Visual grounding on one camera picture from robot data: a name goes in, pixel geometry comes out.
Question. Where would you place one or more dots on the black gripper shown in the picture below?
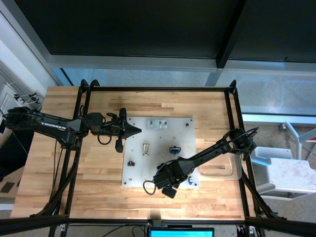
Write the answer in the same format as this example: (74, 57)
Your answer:
(170, 181)
(122, 128)

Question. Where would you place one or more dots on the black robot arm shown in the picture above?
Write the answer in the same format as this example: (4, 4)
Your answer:
(209, 153)
(54, 126)

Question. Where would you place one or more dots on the blue white connector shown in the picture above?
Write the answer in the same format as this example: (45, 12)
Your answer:
(190, 180)

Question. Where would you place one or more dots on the grey connector housing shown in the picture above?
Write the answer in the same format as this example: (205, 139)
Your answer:
(146, 149)

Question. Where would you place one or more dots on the black silver D-sub connector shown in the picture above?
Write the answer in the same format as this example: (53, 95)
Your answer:
(175, 149)

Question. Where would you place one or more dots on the white board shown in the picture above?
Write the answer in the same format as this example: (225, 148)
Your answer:
(138, 177)

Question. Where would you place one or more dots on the clear plastic tub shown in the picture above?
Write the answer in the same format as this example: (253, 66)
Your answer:
(217, 170)

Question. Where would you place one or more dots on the blue screen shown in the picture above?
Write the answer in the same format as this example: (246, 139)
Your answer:
(180, 233)

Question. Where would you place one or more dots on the black table clamp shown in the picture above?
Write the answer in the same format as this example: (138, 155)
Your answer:
(93, 82)
(232, 85)
(83, 85)

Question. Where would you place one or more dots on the white step stool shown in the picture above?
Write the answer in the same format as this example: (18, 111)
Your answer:
(288, 172)

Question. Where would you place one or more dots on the black case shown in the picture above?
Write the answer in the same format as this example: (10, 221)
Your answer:
(12, 153)

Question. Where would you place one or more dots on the cardboard sheet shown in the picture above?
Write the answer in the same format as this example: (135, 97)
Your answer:
(17, 177)

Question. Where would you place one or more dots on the grey metal stand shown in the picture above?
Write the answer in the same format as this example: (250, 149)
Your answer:
(295, 140)

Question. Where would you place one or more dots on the red panel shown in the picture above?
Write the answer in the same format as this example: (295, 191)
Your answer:
(311, 140)

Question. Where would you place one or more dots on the blue connector mount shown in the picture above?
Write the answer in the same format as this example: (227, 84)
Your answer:
(174, 153)

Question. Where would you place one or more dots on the small camera box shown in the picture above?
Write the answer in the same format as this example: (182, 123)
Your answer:
(156, 223)

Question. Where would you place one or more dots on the black frame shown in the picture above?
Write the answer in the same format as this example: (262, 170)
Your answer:
(29, 222)

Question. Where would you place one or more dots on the black wall column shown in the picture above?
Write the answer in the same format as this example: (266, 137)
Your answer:
(232, 32)

